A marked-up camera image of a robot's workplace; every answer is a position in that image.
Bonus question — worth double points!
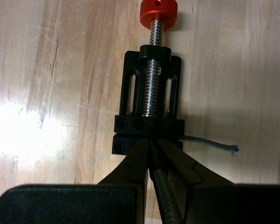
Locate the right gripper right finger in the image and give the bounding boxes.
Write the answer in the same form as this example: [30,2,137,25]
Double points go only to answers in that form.
[157,139,280,224]

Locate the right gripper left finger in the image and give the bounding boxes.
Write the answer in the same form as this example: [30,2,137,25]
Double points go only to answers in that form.
[0,137,152,224]

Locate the black USB-C connector cable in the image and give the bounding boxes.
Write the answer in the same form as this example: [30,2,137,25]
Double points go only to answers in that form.
[149,138,185,224]

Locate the black vise with red knob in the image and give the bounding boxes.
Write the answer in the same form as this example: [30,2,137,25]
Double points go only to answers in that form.
[111,0,186,156]

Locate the grey braided cable stub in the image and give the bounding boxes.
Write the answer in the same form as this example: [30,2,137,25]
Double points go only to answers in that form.
[181,134,240,157]

